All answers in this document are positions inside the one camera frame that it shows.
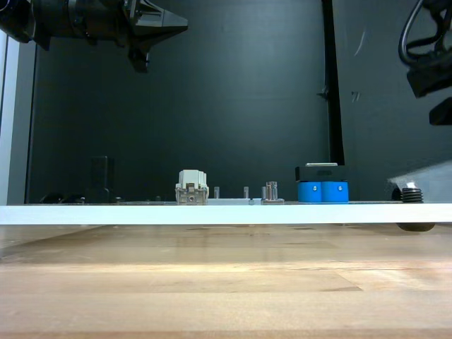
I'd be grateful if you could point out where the beige many-pin connector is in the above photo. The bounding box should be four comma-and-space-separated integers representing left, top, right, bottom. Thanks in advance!
174, 169, 209, 206

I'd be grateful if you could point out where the clear plastic container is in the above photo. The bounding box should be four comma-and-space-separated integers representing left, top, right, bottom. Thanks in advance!
386, 160, 452, 203

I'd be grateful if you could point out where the black threaded stud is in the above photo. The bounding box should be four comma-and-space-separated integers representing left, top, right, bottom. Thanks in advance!
400, 187, 424, 203

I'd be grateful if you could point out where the tall black block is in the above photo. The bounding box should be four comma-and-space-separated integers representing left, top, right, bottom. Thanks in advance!
83, 155, 117, 204

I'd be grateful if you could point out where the black block with steel top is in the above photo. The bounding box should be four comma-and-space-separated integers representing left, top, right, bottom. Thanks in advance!
295, 162, 350, 185

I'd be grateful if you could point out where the blue socket block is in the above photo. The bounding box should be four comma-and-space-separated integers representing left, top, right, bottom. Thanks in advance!
321, 180, 350, 204
297, 181, 323, 204

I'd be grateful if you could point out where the white task board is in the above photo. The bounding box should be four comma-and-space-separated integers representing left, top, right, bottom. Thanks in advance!
0, 198, 452, 232

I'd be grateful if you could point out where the black frame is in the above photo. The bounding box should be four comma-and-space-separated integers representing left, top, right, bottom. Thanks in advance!
316, 0, 346, 167

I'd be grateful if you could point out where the steel post fitting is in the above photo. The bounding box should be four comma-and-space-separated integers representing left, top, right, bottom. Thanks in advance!
263, 180, 285, 206

